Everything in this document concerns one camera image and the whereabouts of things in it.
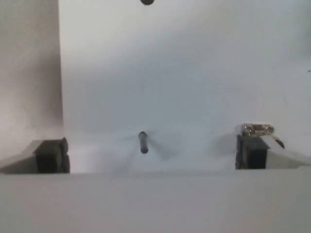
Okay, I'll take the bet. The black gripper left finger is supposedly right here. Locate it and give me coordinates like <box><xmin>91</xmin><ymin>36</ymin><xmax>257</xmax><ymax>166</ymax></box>
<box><xmin>0</xmin><ymin>136</ymin><xmax>71</xmax><ymax>175</ymax></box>

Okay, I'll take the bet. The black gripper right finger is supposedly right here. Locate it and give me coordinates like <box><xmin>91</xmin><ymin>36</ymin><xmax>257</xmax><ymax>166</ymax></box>
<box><xmin>235</xmin><ymin>134</ymin><xmax>311</xmax><ymax>170</ymax></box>

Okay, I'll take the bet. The metal round peg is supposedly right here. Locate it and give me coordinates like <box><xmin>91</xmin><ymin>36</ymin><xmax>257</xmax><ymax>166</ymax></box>
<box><xmin>138</xmin><ymin>131</ymin><xmax>150</xmax><ymax>154</ymax></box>

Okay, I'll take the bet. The shiny metal square peg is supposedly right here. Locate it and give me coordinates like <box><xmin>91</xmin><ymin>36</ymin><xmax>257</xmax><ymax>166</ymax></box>
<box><xmin>236</xmin><ymin>123</ymin><xmax>276</xmax><ymax>137</ymax></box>

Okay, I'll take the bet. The white task board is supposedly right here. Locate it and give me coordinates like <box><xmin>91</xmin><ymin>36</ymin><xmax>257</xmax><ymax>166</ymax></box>
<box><xmin>58</xmin><ymin>0</ymin><xmax>311</xmax><ymax>174</ymax></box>

